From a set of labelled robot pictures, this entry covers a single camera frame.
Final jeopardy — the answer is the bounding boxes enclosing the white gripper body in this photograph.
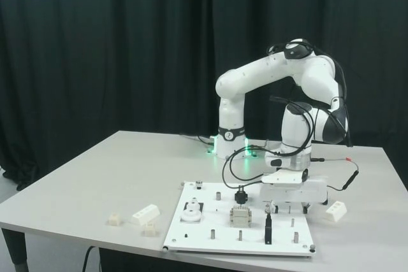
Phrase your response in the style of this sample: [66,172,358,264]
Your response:
[259,178,330,204]

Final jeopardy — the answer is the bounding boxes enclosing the beige connector block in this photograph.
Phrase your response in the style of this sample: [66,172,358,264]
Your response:
[229,206,251,229]

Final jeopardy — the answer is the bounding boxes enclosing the black D-SUB plug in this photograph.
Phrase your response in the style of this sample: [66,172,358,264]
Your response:
[233,189,251,206]

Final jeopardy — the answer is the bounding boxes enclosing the white large gear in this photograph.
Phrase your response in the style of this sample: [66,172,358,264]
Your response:
[180,208,203,224]

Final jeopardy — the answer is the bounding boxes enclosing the black looped camera cable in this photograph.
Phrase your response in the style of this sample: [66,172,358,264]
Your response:
[221,146,309,190]

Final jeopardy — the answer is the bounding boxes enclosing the black floor cable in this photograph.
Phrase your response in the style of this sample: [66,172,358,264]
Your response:
[83,245,101,272]

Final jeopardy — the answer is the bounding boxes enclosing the black base cables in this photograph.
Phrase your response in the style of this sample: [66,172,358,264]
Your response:
[180,132,219,147]

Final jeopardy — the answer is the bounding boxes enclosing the white medium gear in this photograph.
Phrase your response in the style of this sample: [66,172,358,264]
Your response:
[186,197,202,211]

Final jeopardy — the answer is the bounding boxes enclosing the dark table leg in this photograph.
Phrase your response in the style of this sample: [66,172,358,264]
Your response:
[1,227,27,272]

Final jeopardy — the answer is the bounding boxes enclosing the black curtains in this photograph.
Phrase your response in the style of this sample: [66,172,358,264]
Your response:
[0,0,408,192]

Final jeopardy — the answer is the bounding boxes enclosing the long white holder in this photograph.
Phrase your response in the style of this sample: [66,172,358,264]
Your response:
[131,204,161,226]

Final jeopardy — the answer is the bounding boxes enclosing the thin black rod on wire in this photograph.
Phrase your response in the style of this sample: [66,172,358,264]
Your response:
[310,155,361,192]

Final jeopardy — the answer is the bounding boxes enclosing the white task board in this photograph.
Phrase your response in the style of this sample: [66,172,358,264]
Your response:
[161,180,317,254]

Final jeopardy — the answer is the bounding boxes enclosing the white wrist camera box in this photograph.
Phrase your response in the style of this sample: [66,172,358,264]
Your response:
[265,154,293,170]

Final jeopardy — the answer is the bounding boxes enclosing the small white holder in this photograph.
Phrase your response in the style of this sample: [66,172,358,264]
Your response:
[142,222,160,238]
[106,211,124,227]

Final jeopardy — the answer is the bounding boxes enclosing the white holder with holes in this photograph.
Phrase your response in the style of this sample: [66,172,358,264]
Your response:
[325,201,348,222]

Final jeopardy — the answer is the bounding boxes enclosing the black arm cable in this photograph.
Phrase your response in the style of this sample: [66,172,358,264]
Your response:
[266,39,353,149]

